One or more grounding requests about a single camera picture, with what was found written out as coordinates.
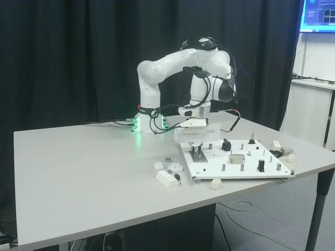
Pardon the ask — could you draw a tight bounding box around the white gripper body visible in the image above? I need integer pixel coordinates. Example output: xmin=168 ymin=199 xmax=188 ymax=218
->
xmin=174 ymin=126 xmax=220 ymax=145

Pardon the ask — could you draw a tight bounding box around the flat white mounting plate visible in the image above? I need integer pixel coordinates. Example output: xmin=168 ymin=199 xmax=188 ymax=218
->
xmin=182 ymin=118 xmax=209 ymax=129

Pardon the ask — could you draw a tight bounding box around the white task board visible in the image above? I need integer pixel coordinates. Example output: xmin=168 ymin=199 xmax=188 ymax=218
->
xmin=179 ymin=138 xmax=297 ymax=181

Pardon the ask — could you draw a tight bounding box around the black D-SUB plug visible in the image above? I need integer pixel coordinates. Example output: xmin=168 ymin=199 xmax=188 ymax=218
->
xmin=269 ymin=146 xmax=289 ymax=158

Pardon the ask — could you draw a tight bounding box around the white cabinet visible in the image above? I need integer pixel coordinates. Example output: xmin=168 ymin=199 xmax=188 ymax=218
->
xmin=282 ymin=75 xmax=335 ymax=152

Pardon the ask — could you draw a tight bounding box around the black table leg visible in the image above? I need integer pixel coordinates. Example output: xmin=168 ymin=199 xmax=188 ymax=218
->
xmin=305 ymin=169 xmax=331 ymax=251

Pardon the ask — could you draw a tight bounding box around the black curtain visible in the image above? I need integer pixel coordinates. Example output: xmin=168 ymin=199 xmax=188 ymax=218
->
xmin=0 ymin=0 xmax=307 ymax=237

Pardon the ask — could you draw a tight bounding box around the blue screen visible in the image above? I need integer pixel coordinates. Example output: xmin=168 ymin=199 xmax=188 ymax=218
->
xmin=299 ymin=0 xmax=335 ymax=33

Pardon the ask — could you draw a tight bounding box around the silver wrist ring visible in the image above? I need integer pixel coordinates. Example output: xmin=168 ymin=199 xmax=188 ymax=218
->
xmin=196 ymin=106 xmax=211 ymax=119

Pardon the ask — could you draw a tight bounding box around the thin black rod on wire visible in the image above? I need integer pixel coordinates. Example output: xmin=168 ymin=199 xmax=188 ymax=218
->
xmin=219 ymin=108 xmax=241 ymax=133

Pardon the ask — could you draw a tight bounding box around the grey floor cable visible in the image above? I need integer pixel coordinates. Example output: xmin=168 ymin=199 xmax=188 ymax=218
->
xmin=216 ymin=200 xmax=315 ymax=251

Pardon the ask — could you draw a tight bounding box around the black base cable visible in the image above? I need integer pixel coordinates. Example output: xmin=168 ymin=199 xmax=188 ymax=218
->
xmin=87 ymin=119 xmax=137 ymax=126

